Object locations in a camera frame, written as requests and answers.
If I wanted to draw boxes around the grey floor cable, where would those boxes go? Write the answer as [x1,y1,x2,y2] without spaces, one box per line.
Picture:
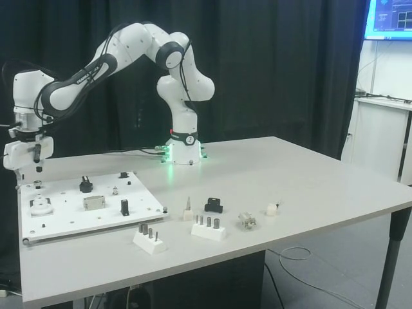
[263,245,326,309]

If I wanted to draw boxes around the blue screen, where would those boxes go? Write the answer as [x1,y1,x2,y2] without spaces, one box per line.
[363,0,412,41]

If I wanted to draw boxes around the white task board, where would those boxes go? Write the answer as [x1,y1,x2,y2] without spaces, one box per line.
[16,171,171,248]

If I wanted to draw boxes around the black base cable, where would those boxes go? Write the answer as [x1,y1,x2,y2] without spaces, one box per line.
[104,146,169,156]

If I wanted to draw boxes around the white large gear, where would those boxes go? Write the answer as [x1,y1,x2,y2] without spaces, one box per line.
[30,203,55,219]

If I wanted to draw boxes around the metal boxy plug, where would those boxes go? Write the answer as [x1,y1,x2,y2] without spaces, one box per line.
[237,211,256,232]

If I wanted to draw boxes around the white square peg holder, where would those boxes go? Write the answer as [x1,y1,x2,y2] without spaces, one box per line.
[133,230,169,256]

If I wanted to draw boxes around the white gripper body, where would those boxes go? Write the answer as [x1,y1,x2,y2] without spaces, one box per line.
[3,135,55,171]

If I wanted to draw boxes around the black round waterproof plug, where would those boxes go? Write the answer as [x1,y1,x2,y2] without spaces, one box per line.
[78,175,95,194]

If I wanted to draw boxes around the white cabinet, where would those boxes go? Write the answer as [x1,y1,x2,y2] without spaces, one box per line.
[340,95,412,187]

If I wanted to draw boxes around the white round peg holder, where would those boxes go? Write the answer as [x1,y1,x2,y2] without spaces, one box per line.
[191,223,227,243]

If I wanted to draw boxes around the dark table leg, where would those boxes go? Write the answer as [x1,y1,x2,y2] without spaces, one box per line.
[382,212,407,309]

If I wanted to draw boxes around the black D-SUB plug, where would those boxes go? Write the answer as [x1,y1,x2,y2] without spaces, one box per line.
[203,196,225,214]

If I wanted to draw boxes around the black curtain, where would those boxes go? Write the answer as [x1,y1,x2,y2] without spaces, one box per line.
[0,0,371,181]

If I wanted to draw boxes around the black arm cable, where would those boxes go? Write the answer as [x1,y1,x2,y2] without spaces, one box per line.
[177,40,198,112]
[31,24,120,131]

